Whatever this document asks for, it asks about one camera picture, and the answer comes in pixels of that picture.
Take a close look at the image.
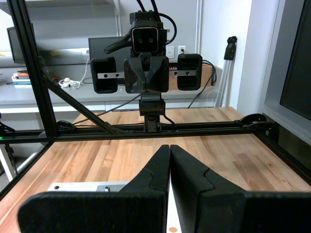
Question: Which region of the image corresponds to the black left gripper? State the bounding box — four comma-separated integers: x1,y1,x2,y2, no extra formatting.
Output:
90,51,203,94

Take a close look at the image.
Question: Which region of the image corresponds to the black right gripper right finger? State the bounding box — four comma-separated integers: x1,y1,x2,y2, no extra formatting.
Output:
170,145,311,233

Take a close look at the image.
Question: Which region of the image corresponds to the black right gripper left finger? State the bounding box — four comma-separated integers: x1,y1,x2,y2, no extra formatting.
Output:
17,145,170,233

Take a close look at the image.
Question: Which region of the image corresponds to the grey metal plate with pegs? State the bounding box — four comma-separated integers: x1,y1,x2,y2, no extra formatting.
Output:
96,184,129,193

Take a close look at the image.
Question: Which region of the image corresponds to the white task board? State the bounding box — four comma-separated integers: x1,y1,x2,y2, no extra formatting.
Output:
47,181,182,233

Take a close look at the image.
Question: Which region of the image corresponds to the black computer monitor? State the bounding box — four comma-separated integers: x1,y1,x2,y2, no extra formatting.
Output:
87,36,134,73
6,26,28,64

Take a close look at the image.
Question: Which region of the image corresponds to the brown cardboard box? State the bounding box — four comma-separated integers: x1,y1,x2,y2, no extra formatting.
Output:
167,62,217,92

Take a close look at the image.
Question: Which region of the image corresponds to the folded metal tripod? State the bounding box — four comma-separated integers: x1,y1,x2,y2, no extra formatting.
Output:
214,35,238,109

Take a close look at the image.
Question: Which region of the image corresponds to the grey desk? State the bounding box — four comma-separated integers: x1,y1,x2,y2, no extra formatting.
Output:
0,80,224,113

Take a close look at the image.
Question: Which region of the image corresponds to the stack of books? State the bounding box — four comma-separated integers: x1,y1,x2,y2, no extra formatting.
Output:
11,70,33,86

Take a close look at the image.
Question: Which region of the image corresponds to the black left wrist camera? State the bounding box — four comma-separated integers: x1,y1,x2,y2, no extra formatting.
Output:
131,26,159,53

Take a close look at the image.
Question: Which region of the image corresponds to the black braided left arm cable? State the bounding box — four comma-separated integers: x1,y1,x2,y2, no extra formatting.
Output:
104,33,133,54

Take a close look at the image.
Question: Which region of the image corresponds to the black smooth left arm cable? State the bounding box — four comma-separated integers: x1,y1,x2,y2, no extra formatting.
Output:
159,13,177,44

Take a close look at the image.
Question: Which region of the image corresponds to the grey wall shelf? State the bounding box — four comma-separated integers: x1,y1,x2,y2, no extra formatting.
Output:
24,0,122,37

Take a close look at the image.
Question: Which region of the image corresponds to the white cable bundle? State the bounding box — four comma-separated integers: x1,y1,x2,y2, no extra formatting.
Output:
58,57,90,90

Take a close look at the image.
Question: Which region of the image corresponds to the black aluminium frame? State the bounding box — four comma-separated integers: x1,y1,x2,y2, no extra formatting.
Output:
0,0,311,195

